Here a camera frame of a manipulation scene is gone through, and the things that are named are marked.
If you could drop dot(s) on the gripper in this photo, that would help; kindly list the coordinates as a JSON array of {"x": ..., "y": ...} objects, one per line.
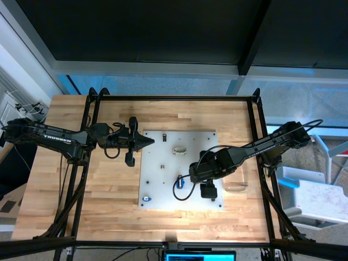
[
  {"x": 130, "y": 161},
  {"x": 208, "y": 191}
]

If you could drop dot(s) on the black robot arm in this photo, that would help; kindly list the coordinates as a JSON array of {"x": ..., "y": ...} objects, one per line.
[
  {"x": 79, "y": 141},
  {"x": 261, "y": 146}
]

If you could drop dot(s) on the blue round holder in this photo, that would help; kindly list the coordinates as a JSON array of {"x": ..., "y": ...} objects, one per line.
[{"x": 176, "y": 182}]

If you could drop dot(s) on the cream connector housing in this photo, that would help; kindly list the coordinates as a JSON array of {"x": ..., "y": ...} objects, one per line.
[{"x": 180, "y": 151}]

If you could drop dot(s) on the white task board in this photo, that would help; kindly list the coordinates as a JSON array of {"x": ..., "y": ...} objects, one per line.
[{"x": 157, "y": 195}]

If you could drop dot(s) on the laptop with blue screen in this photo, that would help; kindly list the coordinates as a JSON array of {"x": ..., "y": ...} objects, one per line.
[{"x": 198, "y": 257}]

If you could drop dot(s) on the white step stool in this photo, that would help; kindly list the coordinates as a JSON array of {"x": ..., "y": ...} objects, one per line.
[{"x": 320, "y": 198}]

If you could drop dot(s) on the white cabinet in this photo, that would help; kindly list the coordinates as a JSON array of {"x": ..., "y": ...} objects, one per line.
[{"x": 8, "y": 108}]

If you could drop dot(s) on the brown cardboard box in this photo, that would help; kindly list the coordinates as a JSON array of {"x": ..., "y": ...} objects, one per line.
[{"x": 11, "y": 198}]

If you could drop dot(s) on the blue square mount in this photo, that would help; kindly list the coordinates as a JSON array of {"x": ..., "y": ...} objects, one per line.
[{"x": 150, "y": 199}]

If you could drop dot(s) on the low camera on bracket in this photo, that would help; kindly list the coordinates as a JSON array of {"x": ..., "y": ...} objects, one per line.
[{"x": 171, "y": 240}]

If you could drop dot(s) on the black aluminium frame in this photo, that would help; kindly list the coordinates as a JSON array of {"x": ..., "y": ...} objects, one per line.
[{"x": 122, "y": 242}]

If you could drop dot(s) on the white metal chair frame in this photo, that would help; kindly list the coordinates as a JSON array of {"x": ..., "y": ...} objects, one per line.
[{"x": 329, "y": 168}]

